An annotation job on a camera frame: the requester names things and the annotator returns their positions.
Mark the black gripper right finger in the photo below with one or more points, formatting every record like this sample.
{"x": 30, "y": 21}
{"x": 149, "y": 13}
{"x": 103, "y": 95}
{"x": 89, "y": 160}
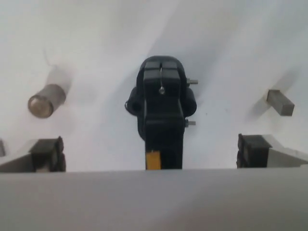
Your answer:
{"x": 252, "y": 154}

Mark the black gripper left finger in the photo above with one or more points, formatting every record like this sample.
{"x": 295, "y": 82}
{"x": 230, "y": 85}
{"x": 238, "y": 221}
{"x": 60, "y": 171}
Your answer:
{"x": 47, "y": 156}

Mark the metal round peg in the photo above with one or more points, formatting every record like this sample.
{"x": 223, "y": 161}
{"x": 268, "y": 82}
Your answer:
{"x": 47, "y": 101}

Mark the metal square peg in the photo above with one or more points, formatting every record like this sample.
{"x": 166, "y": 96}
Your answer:
{"x": 280, "y": 102}

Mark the black D-SUB plug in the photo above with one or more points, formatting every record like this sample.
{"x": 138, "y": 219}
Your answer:
{"x": 163, "y": 108}

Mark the white task board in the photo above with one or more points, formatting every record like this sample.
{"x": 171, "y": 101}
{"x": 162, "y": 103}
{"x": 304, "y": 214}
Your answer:
{"x": 154, "y": 29}

